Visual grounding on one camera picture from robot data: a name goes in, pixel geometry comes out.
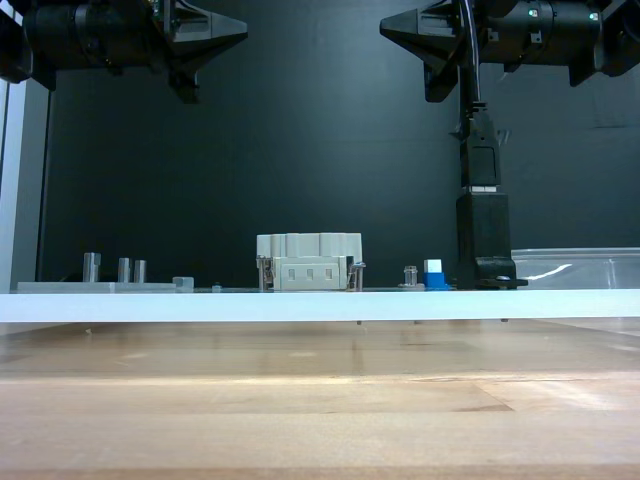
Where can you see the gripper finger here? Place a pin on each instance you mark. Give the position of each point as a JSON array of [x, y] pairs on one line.
[[197, 52], [410, 25], [432, 52], [220, 25]]

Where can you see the grey connector housing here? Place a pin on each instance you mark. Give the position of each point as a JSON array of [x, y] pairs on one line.
[[310, 272]]

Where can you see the round grey metal peg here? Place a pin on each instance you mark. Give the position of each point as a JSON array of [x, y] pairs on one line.
[[140, 272], [124, 272]]

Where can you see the small blue white socket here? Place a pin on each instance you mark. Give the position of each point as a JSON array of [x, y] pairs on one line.
[[435, 281]]

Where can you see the small grey metal block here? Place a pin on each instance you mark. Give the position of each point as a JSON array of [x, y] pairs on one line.
[[183, 284]]

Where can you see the notched grey metal peg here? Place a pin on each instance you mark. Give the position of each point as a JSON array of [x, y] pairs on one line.
[[92, 270]]

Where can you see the clear plastic tub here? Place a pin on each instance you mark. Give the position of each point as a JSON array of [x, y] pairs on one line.
[[575, 270]]

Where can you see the aluminium plate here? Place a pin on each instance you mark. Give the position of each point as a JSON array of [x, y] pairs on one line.
[[65, 286]]

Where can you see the white board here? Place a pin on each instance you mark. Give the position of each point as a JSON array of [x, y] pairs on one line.
[[300, 306]]

